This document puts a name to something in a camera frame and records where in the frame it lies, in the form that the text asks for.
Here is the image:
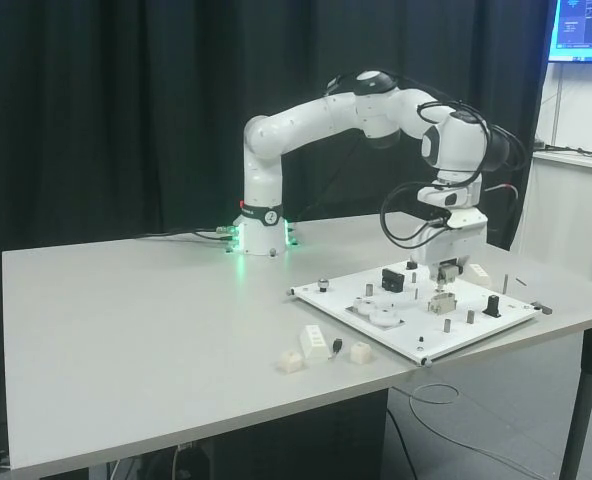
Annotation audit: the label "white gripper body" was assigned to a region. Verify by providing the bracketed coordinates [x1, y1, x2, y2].
[415, 224, 488, 266]

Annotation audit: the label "white long holder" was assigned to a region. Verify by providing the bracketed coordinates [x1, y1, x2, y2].
[299, 324, 331, 360]
[467, 263, 492, 286]

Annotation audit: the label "black D-SUB plug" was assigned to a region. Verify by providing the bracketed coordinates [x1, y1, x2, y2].
[380, 268, 406, 292]

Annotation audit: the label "white task board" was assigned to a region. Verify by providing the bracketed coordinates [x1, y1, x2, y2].
[285, 257, 552, 370]

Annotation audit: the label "white large gear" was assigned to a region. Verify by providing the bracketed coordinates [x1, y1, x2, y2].
[368, 306, 400, 329]

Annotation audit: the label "white cabinet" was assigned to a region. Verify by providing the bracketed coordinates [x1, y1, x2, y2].
[517, 148, 592, 290]

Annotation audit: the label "black table leg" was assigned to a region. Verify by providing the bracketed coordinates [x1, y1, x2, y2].
[559, 327, 592, 480]

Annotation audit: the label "blue screen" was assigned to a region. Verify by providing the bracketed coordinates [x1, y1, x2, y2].
[545, 0, 592, 64]

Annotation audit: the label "black curtain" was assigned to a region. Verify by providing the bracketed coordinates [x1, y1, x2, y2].
[0, 0, 562, 321]

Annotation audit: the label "grey floor cable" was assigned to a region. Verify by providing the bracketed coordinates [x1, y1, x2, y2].
[408, 382, 482, 480]

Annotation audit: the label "black base cables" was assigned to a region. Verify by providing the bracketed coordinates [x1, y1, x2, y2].
[138, 225, 238, 251]

